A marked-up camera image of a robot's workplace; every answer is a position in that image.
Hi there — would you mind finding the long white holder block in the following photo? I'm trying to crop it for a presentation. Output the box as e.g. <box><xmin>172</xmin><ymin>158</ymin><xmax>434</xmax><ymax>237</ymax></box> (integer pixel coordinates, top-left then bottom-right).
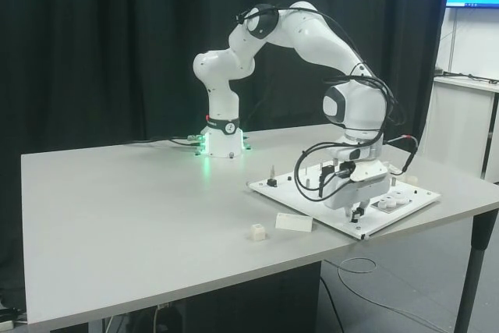
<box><xmin>274</xmin><ymin>211</ymin><xmax>314</xmax><ymax>234</ymax></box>

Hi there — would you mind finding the black base cable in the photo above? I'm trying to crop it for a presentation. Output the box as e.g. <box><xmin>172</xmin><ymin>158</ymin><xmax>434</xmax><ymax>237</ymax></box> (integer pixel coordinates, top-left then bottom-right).
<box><xmin>130</xmin><ymin>134</ymin><xmax>207</xmax><ymax>149</ymax></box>

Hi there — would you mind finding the black curtain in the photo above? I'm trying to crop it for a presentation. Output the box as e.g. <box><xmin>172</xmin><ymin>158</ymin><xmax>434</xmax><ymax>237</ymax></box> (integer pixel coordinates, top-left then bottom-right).
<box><xmin>0</xmin><ymin>0</ymin><xmax>457</xmax><ymax>310</ymax></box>

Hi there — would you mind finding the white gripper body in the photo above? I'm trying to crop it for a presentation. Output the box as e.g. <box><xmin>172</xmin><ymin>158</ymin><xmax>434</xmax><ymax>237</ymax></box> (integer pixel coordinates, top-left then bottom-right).
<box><xmin>324</xmin><ymin>175</ymin><xmax>391</xmax><ymax>211</ymax></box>

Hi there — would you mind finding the black cable bundle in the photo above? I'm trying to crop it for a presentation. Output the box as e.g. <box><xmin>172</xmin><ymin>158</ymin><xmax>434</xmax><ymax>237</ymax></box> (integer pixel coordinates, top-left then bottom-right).
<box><xmin>434</xmin><ymin>69</ymin><xmax>499</xmax><ymax>85</ymax></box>

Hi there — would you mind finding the small white cube holder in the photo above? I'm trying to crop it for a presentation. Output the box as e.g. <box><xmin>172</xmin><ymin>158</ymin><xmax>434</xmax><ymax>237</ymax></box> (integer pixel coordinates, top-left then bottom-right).
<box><xmin>246</xmin><ymin>223</ymin><xmax>267</xmax><ymax>242</ymax></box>

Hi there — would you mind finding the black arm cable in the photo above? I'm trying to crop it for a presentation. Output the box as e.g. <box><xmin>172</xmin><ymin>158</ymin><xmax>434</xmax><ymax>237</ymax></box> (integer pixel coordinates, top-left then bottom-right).
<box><xmin>235</xmin><ymin>3</ymin><xmax>406</xmax><ymax>143</ymax></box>

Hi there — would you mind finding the grey floor cable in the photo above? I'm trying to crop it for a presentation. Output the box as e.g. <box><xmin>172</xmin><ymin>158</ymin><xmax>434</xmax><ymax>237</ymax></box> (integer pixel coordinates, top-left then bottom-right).
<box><xmin>320</xmin><ymin>257</ymin><xmax>499</xmax><ymax>333</ymax></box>

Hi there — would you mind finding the white cabinet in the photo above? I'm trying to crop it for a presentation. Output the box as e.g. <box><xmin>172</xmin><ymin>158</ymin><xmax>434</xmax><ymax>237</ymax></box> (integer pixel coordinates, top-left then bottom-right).
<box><xmin>423</xmin><ymin>73</ymin><xmax>499</xmax><ymax>184</ymax></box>

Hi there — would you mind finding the black under-table panel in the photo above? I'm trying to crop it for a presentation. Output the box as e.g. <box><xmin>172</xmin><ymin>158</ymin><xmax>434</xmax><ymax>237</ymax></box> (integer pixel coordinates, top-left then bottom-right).
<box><xmin>101</xmin><ymin>260</ymin><xmax>324</xmax><ymax>333</ymax></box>

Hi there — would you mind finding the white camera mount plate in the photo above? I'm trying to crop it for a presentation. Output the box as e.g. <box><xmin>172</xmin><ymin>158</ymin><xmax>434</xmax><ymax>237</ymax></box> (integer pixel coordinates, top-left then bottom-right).
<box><xmin>349</xmin><ymin>161</ymin><xmax>388</xmax><ymax>183</ymax></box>

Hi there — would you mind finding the white task board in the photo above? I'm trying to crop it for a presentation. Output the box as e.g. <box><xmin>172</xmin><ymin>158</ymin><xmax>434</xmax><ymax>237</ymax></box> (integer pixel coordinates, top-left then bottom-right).
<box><xmin>244</xmin><ymin>157</ymin><xmax>443</xmax><ymax>241</ymax></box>

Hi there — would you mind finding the small white sensor box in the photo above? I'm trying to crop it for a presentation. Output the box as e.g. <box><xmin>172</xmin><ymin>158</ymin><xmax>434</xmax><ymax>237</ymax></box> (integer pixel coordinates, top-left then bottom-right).
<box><xmin>330</xmin><ymin>146</ymin><xmax>362</xmax><ymax>163</ymax></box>

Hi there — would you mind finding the dark table leg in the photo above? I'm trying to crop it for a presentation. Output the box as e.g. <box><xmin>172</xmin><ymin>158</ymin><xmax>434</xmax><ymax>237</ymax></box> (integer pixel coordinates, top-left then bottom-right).
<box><xmin>456</xmin><ymin>207</ymin><xmax>495</xmax><ymax>333</ymax></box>

